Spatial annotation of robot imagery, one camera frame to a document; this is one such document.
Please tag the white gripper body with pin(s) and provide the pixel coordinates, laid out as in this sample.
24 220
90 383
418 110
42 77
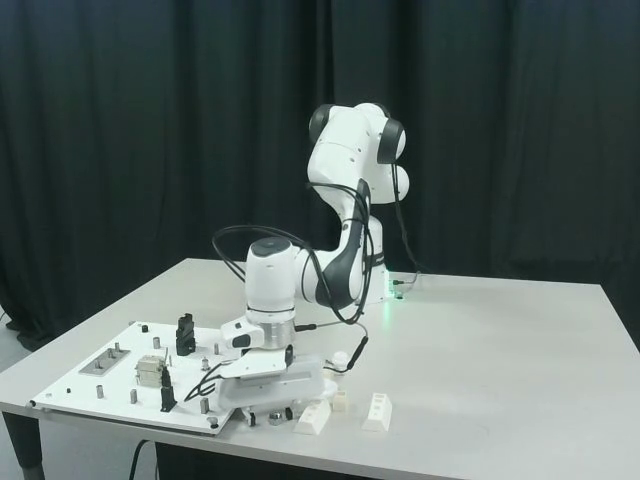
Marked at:
280 390

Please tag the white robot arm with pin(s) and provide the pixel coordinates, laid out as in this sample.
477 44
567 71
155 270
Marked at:
267 280

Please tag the long white peg holder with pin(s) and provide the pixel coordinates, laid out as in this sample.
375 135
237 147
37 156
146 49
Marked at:
312 416
376 412

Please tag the metal square peg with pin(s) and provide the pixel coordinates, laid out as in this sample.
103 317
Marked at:
204 405

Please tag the small white peg holder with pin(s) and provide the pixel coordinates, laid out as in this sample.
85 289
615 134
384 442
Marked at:
340 401

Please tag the white medium gear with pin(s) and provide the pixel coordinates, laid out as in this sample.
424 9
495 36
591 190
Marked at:
341 358

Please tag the metal BNC plug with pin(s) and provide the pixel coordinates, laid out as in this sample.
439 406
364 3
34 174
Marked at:
205 363

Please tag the black D-SUB plug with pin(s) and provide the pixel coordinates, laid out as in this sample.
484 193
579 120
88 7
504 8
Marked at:
185 336

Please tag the metal rectangular multi-pin connector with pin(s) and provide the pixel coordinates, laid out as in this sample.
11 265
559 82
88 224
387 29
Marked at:
150 374

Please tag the white task board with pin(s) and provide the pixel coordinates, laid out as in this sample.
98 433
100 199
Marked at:
75 400

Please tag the black curtain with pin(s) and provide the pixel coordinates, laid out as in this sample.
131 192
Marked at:
150 125

